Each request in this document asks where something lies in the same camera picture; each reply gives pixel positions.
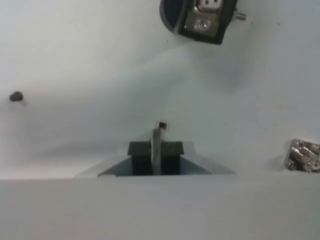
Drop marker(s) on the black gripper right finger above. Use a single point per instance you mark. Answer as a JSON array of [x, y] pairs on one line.
[[172, 155]]

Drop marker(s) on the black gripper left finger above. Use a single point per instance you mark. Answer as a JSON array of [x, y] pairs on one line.
[[140, 155]]

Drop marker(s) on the thin metal square peg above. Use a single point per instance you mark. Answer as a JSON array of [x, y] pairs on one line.
[[156, 152]]

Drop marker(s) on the white task board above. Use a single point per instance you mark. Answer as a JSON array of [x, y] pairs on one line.
[[75, 62]]

